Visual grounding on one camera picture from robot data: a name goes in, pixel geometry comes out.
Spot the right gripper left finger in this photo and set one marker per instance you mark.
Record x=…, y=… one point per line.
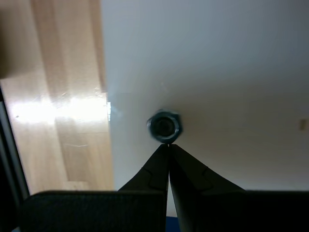
x=96, y=212

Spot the white board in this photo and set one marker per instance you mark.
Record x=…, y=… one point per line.
x=217, y=60

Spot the silver M12 hex nut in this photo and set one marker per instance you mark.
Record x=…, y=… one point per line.
x=152, y=130

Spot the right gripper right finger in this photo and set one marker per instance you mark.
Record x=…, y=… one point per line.
x=241, y=212

